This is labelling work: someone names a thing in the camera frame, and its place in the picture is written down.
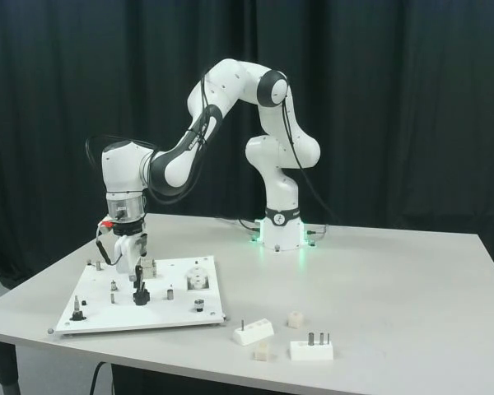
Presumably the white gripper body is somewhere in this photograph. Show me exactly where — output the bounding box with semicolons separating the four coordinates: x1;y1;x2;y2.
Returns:
114;233;146;275

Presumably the thin black rod red tag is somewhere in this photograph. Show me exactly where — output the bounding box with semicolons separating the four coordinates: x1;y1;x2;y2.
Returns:
93;211;127;267

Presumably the white task board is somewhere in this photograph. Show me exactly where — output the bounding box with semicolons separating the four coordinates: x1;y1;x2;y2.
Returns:
54;254;227;337

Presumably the white wedge-shaped peg holder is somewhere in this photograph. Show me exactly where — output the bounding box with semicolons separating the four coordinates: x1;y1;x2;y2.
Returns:
232;317;276;346
289;339;334;362

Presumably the dark grey table leg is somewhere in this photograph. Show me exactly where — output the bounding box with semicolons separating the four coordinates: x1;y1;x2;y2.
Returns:
0;337;17;395

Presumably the black curtain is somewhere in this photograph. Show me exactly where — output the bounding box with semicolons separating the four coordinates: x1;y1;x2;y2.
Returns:
0;0;494;285

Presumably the black base cable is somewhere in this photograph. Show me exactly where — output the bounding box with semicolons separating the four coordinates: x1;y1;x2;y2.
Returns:
213;216;261;232

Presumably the black floor cable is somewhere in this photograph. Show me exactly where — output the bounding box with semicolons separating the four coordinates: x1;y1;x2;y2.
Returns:
91;360;108;395

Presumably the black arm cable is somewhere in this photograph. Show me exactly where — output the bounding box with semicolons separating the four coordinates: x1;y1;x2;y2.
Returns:
85;69;342;248

